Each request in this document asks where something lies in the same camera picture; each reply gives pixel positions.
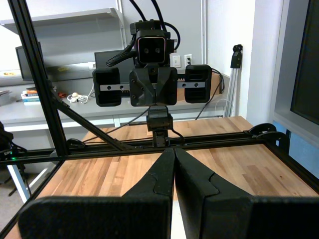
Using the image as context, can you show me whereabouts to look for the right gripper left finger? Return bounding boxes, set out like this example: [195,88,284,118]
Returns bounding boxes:
[17,148,174,239]

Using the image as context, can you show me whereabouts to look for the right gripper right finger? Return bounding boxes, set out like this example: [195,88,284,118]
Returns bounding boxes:
[175,148,319,239]

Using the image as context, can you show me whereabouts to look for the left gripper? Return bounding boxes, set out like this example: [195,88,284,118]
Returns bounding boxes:
[92,64,212,107]

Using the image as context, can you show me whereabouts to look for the grey office desk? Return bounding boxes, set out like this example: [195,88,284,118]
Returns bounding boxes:
[0,72,231,132]

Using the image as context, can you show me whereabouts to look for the black computer monitor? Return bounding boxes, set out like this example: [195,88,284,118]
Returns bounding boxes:
[15,42,43,82]
[94,49,137,75]

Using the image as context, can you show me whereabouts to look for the grey desktop machine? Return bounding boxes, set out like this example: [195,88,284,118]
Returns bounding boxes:
[46,63,94,82]

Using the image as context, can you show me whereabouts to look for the silver stand with black head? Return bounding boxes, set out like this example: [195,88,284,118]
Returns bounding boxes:
[224,44,244,118]

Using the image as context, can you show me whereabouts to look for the black controller box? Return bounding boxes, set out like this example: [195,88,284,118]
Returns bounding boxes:
[0,121,28,162]

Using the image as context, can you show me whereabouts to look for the stack of books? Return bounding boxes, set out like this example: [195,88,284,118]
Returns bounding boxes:
[21,90,40,103]

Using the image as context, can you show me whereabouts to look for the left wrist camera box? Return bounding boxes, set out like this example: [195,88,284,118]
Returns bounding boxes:
[136,36,167,65]

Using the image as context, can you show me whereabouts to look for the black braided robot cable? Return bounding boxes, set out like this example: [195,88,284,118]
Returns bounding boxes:
[106,42,137,68]

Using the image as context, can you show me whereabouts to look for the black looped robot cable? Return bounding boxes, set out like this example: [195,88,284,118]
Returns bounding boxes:
[164,21,181,52]

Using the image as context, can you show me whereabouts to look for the black power cable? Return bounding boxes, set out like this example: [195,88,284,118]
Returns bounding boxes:
[195,68,225,120]

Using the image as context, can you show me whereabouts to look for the white cable bundle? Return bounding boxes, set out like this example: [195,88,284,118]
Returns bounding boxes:
[66,92,89,104]

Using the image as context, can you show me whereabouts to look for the white wall shelf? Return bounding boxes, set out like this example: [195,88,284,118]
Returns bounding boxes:
[0,7,127,52]

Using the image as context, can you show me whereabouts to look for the black aluminium frame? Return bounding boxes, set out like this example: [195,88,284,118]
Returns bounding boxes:
[0,0,319,235]

